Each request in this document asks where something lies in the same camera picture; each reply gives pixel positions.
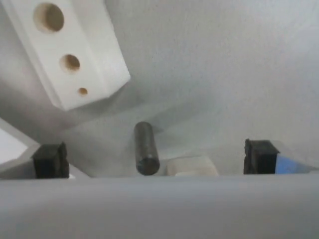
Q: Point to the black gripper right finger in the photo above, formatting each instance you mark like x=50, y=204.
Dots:
x=260, y=159

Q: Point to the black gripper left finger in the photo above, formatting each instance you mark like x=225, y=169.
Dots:
x=51, y=161

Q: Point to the small white block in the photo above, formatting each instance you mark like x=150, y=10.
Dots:
x=192, y=166

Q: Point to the metal round peg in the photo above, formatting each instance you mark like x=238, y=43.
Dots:
x=145, y=149

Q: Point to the white peg holder with holes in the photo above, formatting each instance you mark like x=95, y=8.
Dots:
x=74, y=37

